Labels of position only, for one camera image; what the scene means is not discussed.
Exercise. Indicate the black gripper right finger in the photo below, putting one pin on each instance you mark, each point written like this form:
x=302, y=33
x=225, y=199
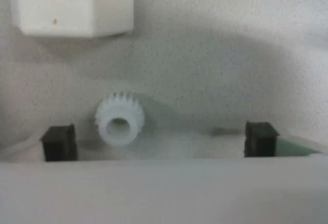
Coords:
x=260, y=139

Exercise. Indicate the white holder with holes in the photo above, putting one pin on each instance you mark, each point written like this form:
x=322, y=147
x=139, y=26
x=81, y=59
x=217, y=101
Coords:
x=71, y=11

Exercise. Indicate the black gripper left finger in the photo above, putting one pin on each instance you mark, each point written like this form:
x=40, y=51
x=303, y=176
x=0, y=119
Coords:
x=59, y=143

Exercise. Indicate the white small gear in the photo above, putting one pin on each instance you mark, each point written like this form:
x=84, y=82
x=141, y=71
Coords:
x=116, y=127

